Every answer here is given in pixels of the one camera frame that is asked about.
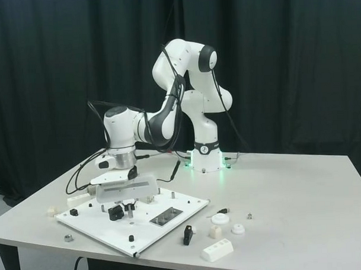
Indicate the white large gear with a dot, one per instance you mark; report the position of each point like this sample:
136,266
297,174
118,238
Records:
220,220

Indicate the black connector block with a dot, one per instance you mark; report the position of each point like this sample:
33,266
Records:
115,213

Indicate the black D-SUB plug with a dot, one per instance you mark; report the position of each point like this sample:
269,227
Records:
187,235

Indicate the black table leg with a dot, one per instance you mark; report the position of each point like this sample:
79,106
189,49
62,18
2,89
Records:
7,262

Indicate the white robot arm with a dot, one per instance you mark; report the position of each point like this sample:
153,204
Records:
204,125

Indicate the metal hex nut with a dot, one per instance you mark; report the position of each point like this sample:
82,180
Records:
68,238

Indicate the flat white mounting plate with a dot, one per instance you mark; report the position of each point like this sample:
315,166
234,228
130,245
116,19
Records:
111,179

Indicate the beige Ethernet plug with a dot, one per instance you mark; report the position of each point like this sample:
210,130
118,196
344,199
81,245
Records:
90,190

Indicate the metal round peg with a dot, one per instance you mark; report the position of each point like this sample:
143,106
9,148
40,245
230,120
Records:
130,213

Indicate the white task board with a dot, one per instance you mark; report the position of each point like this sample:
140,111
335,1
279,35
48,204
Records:
113,235

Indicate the white medium gear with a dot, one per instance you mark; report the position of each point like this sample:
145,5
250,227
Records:
237,229

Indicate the small white cube holder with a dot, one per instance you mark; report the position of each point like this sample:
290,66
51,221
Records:
52,211
215,232

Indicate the white holder with three holes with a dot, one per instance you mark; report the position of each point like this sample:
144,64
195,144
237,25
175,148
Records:
217,250

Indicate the black curtain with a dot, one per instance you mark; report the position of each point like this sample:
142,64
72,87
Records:
47,56

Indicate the white camera box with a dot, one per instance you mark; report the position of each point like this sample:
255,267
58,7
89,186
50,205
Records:
104,162

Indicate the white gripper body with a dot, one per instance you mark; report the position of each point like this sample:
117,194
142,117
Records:
126,193

